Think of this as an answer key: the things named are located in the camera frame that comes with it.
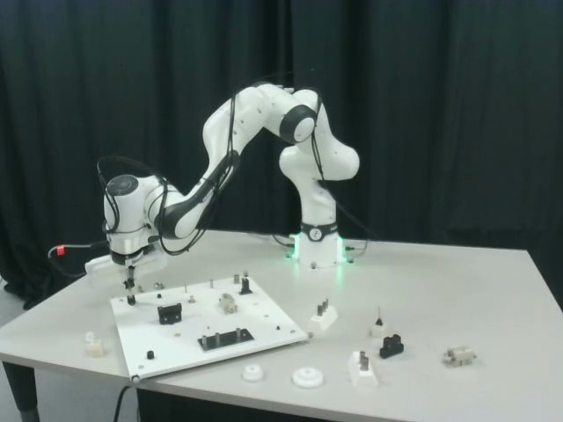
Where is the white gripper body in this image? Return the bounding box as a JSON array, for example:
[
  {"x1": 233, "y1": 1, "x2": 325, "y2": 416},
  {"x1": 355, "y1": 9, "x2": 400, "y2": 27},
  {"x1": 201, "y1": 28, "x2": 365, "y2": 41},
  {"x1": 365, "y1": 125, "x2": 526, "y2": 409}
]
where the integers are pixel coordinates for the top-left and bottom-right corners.
[{"x1": 84, "y1": 253, "x2": 169, "y2": 289}]

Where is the white task board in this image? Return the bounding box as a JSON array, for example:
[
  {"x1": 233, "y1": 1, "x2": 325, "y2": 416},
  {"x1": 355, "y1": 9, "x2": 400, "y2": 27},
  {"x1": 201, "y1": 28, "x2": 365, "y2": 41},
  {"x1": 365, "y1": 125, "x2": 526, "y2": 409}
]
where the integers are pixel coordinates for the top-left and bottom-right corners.
[{"x1": 108, "y1": 273, "x2": 309, "y2": 382}]

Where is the dark grey table leg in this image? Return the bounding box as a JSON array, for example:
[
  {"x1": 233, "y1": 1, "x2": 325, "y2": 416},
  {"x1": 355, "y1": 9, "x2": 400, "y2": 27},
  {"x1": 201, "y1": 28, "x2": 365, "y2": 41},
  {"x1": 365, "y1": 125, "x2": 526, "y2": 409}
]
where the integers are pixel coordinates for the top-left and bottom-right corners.
[{"x1": 2, "y1": 360, "x2": 37, "y2": 422}]

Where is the white square peg holder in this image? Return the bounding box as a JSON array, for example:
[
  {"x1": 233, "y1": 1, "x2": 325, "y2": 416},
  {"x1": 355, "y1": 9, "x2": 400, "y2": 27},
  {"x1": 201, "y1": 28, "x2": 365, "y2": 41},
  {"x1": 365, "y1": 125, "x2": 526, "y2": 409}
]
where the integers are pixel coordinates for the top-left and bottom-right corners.
[{"x1": 307, "y1": 307, "x2": 339, "y2": 331}]

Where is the white large gear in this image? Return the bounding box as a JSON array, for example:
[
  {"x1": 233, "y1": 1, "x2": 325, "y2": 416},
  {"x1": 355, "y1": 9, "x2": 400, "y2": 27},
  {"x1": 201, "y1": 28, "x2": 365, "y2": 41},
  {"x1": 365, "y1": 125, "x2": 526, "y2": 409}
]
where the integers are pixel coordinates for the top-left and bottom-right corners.
[{"x1": 291, "y1": 367, "x2": 323, "y2": 390}]

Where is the white round peg holder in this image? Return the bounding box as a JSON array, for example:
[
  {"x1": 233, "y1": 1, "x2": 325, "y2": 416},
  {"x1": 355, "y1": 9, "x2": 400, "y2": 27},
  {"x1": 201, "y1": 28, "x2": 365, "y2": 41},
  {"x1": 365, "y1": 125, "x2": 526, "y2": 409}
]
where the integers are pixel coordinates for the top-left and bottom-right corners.
[{"x1": 347, "y1": 350, "x2": 380, "y2": 389}]

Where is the black D-SUB plug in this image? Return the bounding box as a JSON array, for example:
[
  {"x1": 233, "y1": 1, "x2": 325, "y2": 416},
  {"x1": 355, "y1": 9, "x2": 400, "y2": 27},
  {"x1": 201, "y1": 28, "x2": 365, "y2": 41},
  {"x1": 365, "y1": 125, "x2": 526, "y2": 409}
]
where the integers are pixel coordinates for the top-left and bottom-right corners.
[{"x1": 378, "y1": 333, "x2": 406, "y2": 360}]

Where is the black curtain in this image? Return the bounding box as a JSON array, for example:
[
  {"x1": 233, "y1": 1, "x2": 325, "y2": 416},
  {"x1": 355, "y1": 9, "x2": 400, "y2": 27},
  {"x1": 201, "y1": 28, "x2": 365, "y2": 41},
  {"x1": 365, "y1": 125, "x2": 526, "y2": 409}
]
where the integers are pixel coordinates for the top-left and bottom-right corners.
[{"x1": 0, "y1": 0, "x2": 563, "y2": 309}]

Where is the silver metal connector plug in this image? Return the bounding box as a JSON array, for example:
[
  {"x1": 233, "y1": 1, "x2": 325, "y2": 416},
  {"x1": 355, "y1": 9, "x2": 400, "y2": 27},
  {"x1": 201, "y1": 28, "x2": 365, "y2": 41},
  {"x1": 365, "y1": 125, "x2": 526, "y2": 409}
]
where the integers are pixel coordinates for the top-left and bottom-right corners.
[{"x1": 442, "y1": 346, "x2": 476, "y2": 367}]

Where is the black hanging cable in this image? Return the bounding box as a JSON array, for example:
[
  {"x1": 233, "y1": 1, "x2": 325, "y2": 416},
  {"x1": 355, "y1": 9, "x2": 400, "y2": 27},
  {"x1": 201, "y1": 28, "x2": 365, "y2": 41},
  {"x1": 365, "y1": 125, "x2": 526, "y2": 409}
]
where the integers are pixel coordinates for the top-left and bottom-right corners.
[{"x1": 113, "y1": 381, "x2": 133, "y2": 422}]

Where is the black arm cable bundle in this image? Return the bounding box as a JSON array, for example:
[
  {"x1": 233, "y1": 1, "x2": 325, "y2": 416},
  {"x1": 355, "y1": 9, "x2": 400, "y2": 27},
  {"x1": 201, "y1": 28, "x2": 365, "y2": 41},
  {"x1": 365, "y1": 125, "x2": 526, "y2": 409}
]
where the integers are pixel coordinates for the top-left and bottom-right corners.
[{"x1": 96, "y1": 85, "x2": 329, "y2": 257}]

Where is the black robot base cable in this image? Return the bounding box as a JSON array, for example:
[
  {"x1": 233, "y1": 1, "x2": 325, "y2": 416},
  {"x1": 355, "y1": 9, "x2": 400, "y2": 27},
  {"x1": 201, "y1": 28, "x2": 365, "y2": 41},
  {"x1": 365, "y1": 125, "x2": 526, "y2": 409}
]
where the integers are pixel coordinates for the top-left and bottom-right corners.
[{"x1": 332, "y1": 204, "x2": 377, "y2": 256}]

